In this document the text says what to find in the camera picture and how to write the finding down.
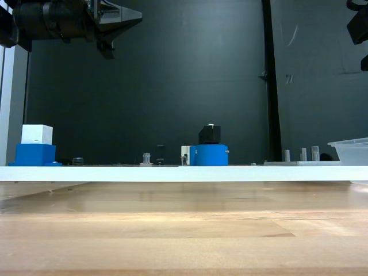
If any black vertical post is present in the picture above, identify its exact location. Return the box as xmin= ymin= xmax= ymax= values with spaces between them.
xmin=258 ymin=0 xmax=283 ymax=162

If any white connector housing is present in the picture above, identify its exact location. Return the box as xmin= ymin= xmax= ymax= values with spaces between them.
xmin=181 ymin=145 xmax=198 ymax=167

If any white taskboard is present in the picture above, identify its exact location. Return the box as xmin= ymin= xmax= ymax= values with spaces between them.
xmin=0 ymin=165 xmax=368 ymax=183

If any blue square socket base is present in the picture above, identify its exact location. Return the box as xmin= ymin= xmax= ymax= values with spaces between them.
xmin=7 ymin=143 xmax=63 ymax=167

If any clear plastic tub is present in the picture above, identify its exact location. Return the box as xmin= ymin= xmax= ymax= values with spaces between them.
xmin=327 ymin=137 xmax=368 ymax=185

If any black block plug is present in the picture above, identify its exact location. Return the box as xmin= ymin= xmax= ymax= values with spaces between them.
xmin=197 ymin=123 xmax=221 ymax=145

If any white cube block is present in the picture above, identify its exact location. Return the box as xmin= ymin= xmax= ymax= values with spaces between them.
xmin=21 ymin=124 xmax=54 ymax=145

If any grey metal plate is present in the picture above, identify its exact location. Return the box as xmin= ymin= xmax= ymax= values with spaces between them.
xmin=263 ymin=160 xmax=343 ymax=167

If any grey metal post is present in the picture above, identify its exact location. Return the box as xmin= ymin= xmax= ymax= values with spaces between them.
xmin=0 ymin=45 xmax=16 ymax=167

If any blue round socket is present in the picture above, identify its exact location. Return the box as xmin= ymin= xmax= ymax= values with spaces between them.
xmin=189 ymin=143 xmax=230 ymax=167

